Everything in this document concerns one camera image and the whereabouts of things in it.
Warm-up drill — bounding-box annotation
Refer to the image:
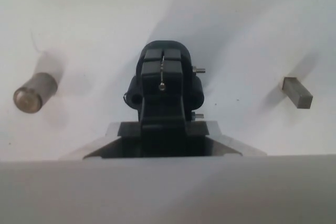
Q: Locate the metal square peg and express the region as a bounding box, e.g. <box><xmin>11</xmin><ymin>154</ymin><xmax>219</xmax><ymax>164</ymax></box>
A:
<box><xmin>282</xmin><ymin>76</ymin><xmax>313</xmax><ymax>109</ymax></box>

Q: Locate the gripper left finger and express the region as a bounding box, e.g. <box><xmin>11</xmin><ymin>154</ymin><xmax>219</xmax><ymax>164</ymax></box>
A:
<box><xmin>59</xmin><ymin>121</ymin><xmax>144</xmax><ymax>160</ymax></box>

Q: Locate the large metal round peg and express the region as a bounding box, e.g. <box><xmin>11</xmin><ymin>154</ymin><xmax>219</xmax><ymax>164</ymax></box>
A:
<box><xmin>13</xmin><ymin>72</ymin><xmax>58</xmax><ymax>114</ymax></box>

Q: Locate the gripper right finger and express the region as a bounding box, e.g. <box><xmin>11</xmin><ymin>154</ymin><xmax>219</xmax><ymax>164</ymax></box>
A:
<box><xmin>185</xmin><ymin>121</ymin><xmax>267</xmax><ymax>157</ymax></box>

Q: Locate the white task board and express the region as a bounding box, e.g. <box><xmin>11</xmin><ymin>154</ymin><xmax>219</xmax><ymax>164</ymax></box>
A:
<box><xmin>0</xmin><ymin>0</ymin><xmax>336</xmax><ymax>162</ymax></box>

